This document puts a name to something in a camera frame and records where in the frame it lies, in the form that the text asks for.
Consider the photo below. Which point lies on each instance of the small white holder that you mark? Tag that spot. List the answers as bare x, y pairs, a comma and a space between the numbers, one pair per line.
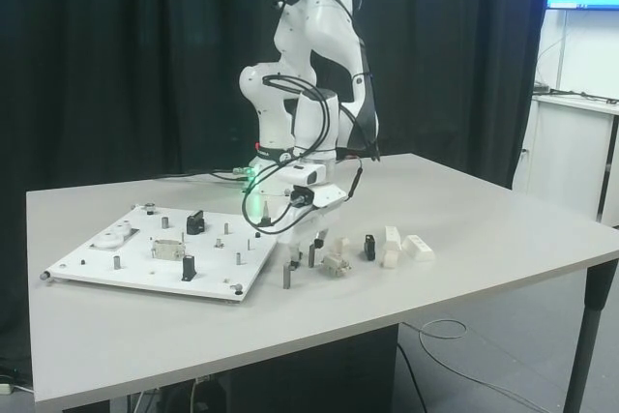
342, 244

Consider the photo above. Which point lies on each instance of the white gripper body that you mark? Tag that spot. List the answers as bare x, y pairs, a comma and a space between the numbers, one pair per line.
304, 224

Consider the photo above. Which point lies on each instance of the thin black rod red tag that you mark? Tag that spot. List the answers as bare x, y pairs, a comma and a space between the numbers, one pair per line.
356, 183

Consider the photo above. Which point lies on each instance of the tall white holder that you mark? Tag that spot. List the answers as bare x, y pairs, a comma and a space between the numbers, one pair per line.
392, 238

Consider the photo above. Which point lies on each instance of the white cabinet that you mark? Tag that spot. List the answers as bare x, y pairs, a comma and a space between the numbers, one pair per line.
570, 152

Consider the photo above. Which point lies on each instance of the white large gear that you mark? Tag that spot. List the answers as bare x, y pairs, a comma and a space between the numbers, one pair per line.
108, 241

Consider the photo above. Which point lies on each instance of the wide white holder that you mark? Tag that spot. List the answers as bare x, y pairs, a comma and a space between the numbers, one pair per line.
419, 248

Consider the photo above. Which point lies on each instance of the black curtain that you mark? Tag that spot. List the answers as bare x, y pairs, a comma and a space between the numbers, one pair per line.
121, 69

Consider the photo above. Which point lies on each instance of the metal BNC plug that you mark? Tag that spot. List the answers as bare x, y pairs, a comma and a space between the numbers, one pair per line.
265, 215

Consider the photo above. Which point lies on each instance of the metal D-SUB plug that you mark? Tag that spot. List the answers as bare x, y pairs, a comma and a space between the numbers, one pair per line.
336, 265

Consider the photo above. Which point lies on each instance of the black USB plug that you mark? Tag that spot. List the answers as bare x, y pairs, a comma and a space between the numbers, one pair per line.
370, 247

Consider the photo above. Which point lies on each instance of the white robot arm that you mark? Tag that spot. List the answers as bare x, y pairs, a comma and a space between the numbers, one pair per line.
300, 36

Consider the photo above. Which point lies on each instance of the metal square peg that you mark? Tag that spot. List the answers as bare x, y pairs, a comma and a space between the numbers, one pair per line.
287, 276
311, 256

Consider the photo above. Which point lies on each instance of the white task board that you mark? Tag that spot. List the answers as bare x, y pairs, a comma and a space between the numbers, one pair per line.
145, 268

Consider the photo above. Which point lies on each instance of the grey table leg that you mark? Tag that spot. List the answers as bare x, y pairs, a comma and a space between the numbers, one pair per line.
592, 326

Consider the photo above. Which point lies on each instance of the white medium gear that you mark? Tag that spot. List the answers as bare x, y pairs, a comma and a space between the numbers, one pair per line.
122, 227

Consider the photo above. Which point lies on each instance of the white cube holder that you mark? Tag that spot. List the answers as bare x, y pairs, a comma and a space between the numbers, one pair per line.
392, 259

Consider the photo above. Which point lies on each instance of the white power strip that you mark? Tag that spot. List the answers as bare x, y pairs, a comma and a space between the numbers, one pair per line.
6, 388

